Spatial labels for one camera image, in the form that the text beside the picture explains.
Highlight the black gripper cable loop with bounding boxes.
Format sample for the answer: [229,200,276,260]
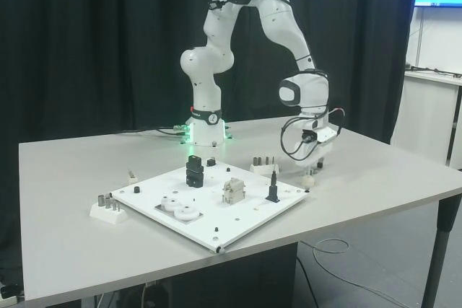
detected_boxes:
[280,115,312,162]

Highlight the black box under table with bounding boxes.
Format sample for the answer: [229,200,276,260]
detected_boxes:
[95,242,301,308]

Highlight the black curtain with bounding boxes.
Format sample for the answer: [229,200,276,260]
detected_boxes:
[0,0,423,276]

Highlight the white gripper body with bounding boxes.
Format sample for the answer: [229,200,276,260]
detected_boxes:
[293,137,334,172]

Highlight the white medium gear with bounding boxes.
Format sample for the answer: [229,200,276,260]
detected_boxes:
[159,197,180,214]

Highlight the black plug on stand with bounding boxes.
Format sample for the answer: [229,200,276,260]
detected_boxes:
[264,170,282,204]

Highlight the grey floor cable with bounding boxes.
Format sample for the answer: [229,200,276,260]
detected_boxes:
[311,238,402,308]

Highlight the white task board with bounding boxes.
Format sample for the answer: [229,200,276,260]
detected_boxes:
[108,156,312,254]

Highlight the white cabinet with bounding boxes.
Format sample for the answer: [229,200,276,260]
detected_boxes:
[391,68,462,171]

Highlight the black D-SUB plug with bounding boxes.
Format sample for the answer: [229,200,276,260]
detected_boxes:
[184,154,205,188]

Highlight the dark table leg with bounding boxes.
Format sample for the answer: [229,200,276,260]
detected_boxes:
[434,192,458,308]

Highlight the black base cable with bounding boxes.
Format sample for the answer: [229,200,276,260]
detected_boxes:
[123,126,189,136]

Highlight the white peg holder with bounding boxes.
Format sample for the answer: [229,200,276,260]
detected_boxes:
[89,202,129,226]
[249,162,281,176]

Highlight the white large gear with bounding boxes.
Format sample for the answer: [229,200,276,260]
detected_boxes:
[173,205,200,223]

